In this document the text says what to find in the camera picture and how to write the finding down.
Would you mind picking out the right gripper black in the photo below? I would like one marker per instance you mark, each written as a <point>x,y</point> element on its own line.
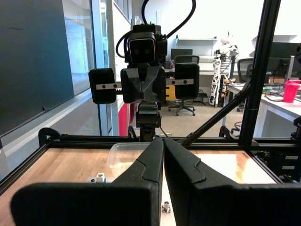
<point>188,73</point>

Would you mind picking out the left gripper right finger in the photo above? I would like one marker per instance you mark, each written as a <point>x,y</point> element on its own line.
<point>223,204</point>

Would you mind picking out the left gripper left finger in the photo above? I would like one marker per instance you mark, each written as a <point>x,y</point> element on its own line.
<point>94,204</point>

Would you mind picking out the yellow drawer cabinet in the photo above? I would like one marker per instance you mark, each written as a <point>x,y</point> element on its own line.
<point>171,93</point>

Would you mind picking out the black mesh office chair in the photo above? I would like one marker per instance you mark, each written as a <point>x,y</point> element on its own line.
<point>185,108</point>
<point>243,70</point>

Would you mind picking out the black computer monitor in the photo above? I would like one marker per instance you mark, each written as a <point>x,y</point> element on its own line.
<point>181,52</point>
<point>282,58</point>

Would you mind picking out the steel connector screw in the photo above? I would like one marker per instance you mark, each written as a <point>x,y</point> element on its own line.
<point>166,207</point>

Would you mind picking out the clear plastic tub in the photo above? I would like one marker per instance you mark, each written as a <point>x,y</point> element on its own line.
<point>120,153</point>

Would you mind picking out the white task board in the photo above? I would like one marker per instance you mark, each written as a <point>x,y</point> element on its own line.
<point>167,220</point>

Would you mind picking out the black step stool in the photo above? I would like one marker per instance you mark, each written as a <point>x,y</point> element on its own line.
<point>203,95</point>

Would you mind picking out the white office desk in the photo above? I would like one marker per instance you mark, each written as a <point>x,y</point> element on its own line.
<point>207,73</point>
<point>277,106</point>

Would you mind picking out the white lattice robot figure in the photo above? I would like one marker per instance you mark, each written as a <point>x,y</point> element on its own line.
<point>216,80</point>

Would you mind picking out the red plastic cup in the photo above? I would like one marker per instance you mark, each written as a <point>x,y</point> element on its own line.
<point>291,91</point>

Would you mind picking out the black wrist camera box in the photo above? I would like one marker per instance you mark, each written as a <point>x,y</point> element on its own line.
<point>142,48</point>

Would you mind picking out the grey window frame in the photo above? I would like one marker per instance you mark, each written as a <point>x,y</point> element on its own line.
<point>98,47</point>

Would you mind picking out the black frame side rail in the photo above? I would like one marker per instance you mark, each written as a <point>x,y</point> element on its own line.
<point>23,167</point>
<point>270,162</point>

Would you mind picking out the black frame cross beam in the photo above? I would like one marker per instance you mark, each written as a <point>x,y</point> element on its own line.
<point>94,139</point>

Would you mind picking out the white wall shelf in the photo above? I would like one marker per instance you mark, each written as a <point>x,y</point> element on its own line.
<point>197,44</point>

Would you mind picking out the black corner bracket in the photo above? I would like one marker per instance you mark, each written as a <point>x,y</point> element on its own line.
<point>48,133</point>

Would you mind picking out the black frame upright post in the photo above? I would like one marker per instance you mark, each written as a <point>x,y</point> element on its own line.
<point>259,70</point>

